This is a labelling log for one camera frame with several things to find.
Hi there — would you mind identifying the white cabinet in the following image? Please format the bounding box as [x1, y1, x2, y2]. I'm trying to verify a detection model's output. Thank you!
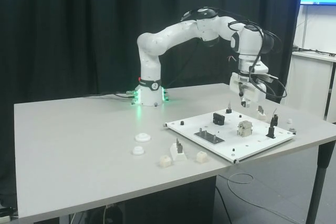
[285, 49, 336, 124]

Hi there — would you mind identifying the white task board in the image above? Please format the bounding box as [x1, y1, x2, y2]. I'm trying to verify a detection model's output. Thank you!
[162, 102, 297, 165]

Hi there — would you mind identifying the white medium gear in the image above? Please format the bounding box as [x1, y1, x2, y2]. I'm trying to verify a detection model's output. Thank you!
[132, 145, 146, 156]

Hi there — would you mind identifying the long white peg holder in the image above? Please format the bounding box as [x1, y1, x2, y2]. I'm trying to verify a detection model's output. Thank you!
[170, 143, 188, 161]

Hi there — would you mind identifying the black curtain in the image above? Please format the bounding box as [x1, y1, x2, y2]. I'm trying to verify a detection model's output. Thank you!
[0, 0, 307, 206]

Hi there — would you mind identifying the black D-SUB plug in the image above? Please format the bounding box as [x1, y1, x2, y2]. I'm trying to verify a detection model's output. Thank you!
[270, 108, 280, 127]

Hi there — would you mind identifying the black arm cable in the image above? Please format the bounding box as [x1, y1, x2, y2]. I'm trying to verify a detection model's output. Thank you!
[181, 7, 263, 30]

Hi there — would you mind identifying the grey floor cable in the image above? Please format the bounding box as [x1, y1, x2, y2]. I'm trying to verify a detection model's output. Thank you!
[227, 173, 254, 224]

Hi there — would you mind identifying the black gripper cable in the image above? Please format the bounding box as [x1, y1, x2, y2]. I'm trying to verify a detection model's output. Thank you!
[248, 31, 287, 104]

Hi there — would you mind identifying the black base cable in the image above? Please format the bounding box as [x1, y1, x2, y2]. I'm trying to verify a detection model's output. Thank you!
[86, 91, 137, 99]

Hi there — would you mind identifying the beige waterproof plug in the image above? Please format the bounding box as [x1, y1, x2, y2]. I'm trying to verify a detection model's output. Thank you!
[237, 121, 253, 137]

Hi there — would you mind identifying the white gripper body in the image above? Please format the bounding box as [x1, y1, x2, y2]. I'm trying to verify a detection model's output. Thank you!
[228, 73, 266, 102]

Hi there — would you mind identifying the black table leg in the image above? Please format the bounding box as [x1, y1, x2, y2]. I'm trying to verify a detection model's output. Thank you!
[306, 140, 336, 224]

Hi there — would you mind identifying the small white block holder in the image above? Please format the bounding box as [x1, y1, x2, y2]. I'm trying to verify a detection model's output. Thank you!
[159, 155, 173, 168]
[195, 151, 209, 164]

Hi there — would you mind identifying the black USB plug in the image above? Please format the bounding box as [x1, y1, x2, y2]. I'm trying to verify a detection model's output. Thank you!
[265, 122, 276, 139]

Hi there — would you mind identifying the white large gear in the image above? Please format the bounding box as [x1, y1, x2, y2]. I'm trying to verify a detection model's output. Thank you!
[135, 132, 152, 143]

